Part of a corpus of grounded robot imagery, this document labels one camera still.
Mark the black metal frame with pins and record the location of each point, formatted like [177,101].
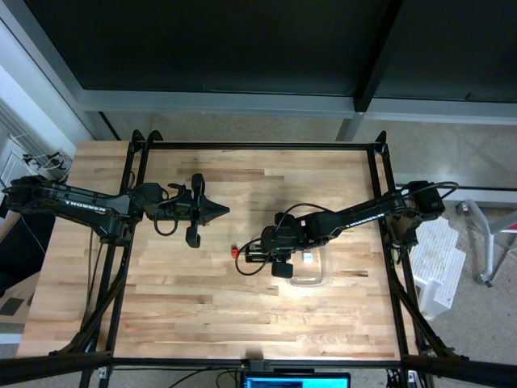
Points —
[60,361]

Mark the brown cardboard box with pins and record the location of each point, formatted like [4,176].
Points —
[22,291]

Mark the grey partition frame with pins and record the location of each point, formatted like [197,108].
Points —
[202,101]

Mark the red object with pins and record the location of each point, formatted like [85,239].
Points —
[511,229]

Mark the small black table camera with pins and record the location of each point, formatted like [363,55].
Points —
[255,363]

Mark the black curved frame bracket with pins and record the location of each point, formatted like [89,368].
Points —
[153,132]
[136,132]
[381,133]

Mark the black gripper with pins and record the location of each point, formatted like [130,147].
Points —
[196,210]
[282,238]

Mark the laptop with blue screen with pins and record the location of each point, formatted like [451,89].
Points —
[295,382]

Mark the clear plastic container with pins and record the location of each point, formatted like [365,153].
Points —
[323,271]

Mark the small white block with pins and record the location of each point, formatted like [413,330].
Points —
[309,257]

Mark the black vise with red knob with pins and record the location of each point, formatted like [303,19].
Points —
[234,251]

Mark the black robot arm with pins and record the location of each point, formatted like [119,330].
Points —
[363,218]
[81,202]

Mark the grey metal stand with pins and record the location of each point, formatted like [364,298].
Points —
[490,250]

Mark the white foam block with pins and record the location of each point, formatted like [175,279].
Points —
[436,266]

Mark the black chair seat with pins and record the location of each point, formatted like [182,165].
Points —
[20,250]

